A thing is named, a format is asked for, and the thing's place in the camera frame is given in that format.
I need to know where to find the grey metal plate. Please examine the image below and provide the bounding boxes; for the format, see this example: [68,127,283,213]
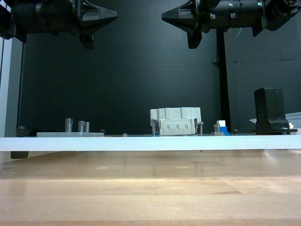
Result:
[36,131,104,137]

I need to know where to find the grey connector socket base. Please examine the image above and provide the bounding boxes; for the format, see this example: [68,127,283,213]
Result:
[149,107,204,137]

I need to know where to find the black board foot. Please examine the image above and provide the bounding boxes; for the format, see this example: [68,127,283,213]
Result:
[10,150,29,159]

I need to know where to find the white task board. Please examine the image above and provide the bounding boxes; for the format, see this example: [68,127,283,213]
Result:
[0,134,301,152]

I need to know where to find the small blue white connector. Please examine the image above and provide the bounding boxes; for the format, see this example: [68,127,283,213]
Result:
[217,120,229,135]

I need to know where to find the black connector housing block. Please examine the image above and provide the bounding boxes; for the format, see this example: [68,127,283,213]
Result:
[253,87,297,135]

